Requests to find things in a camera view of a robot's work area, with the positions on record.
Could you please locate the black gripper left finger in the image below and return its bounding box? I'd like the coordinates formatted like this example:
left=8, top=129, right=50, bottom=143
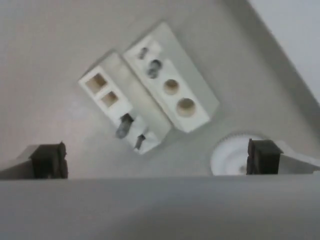
left=0, top=141, right=69, bottom=180

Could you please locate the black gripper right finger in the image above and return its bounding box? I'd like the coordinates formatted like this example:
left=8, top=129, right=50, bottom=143
left=246, top=138, right=320, bottom=177

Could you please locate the thick metal square peg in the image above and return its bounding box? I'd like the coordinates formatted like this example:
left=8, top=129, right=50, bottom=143
left=115, top=112, right=133, bottom=139

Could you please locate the thin metal square peg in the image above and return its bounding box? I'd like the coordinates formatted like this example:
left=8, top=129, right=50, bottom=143
left=134, top=134, right=146, bottom=150

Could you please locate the white holder with square holes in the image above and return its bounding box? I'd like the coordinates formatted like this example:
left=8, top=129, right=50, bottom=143
left=77, top=51, right=173, bottom=156

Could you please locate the thick metal round peg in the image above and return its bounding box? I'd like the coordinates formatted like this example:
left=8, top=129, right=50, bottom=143
left=146, top=59, right=162, bottom=79

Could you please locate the thin metal round peg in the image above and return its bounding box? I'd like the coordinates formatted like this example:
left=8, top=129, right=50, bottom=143
left=136, top=46, right=148, bottom=60

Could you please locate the white large gear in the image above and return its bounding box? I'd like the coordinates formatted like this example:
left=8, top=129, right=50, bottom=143
left=210, top=131, right=267, bottom=177

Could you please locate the white holder with round holes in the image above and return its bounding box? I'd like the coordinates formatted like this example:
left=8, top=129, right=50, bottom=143
left=122, top=21, right=220, bottom=132

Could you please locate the white task board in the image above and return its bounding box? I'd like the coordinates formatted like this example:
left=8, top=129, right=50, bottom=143
left=247, top=0, right=320, bottom=106

